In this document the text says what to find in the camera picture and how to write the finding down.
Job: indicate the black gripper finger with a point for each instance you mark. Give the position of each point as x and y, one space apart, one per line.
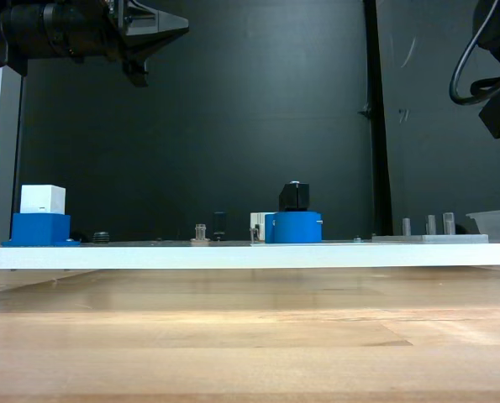
170 22
137 59

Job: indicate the wide grey cylinder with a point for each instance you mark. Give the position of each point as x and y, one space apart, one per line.
448 223

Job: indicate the medium grey cylinder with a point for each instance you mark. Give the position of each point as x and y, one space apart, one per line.
431 224

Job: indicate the thin grey cylinder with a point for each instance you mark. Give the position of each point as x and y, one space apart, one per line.
406 227

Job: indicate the clear plastic tub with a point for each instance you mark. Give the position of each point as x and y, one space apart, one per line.
499 224

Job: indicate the white cube block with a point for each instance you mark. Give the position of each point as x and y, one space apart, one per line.
42 198

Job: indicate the black knurled screw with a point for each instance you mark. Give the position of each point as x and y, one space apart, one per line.
101 237

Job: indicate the small black plug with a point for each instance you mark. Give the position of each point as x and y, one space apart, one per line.
219 222

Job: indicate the clear plastic connector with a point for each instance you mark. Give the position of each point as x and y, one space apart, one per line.
200 232

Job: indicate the blue square holder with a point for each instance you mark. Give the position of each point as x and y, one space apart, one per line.
41 228

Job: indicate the white connector housing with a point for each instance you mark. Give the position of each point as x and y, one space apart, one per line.
259 222

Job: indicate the black block plug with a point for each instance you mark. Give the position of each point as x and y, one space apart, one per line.
294 195

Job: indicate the white board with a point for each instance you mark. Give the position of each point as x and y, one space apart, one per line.
233 255

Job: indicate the blue round holder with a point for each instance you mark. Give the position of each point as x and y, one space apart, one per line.
295 228

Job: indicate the grey base plate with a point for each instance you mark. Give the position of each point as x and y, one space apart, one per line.
443 238

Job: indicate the black frame post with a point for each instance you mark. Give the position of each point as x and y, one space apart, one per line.
377 126

